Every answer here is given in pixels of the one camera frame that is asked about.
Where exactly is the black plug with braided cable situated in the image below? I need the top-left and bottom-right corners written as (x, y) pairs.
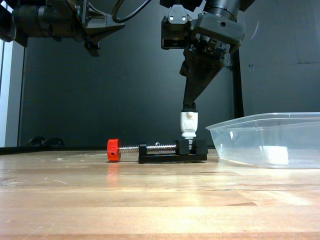
top-left (181, 101), bottom-right (198, 114)

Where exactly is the white power receptacle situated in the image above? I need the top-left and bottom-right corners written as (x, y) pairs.
top-left (179, 111), bottom-right (200, 148)

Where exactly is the clear plastic container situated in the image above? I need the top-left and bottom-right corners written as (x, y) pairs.
top-left (205, 111), bottom-right (320, 171)

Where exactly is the black clamp with red knob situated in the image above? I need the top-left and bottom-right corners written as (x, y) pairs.
top-left (107, 137), bottom-right (209, 165)

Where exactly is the black rounded foot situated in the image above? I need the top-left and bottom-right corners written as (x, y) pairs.
top-left (42, 136), bottom-right (66, 147)
top-left (26, 135), bottom-right (46, 147)

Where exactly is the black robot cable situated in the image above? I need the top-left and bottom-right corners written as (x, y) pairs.
top-left (111, 0), bottom-right (152, 24)

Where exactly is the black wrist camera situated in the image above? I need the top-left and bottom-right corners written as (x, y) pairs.
top-left (160, 4), bottom-right (194, 50)

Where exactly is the black frame post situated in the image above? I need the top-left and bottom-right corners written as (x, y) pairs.
top-left (225, 46), bottom-right (245, 120)

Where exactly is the black frame rail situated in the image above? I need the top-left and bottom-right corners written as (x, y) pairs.
top-left (0, 146), bottom-right (109, 155)

